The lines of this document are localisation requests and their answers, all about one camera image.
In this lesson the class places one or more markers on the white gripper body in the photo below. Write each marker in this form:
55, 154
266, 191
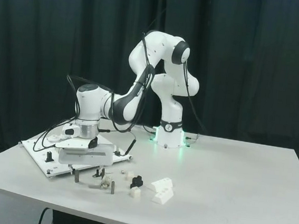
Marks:
86, 159

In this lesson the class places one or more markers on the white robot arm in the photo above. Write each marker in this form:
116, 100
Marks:
170, 111

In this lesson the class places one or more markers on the metal round peg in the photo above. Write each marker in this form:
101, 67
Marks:
102, 173
111, 189
76, 176
94, 187

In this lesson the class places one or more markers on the beige plug with metal parts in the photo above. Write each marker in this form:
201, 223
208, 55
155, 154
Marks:
105, 183

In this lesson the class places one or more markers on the small white holder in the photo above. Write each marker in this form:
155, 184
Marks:
130, 175

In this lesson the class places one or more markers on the white large gear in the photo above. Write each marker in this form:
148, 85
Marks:
54, 137

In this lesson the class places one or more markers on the white task board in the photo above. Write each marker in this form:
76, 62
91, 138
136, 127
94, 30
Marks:
36, 156

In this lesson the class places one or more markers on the black D-SUB plug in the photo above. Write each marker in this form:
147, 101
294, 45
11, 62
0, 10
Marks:
135, 182

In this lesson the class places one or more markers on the white cube holder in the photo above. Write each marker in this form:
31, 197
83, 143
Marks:
134, 193

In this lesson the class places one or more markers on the long white holder with holes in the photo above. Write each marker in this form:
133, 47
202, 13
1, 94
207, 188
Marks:
162, 184

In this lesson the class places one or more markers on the wide white holder with holes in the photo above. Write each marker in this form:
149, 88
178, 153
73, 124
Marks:
163, 196

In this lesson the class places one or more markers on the black curtains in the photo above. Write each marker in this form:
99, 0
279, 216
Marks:
39, 40

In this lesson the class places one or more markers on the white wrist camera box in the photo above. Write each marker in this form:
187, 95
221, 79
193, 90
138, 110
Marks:
69, 131

